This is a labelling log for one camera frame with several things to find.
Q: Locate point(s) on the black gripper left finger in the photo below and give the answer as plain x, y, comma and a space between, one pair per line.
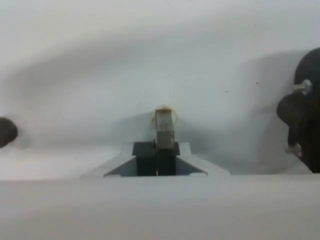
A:
146, 160

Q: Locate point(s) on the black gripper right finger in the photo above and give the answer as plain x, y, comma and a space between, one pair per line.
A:
167, 162

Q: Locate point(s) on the metal square peg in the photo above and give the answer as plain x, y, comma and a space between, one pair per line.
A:
163, 127

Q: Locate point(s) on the white task board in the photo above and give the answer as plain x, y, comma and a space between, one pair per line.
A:
100, 75

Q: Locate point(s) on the black D-SUB plug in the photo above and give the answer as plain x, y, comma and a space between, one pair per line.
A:
305, 112

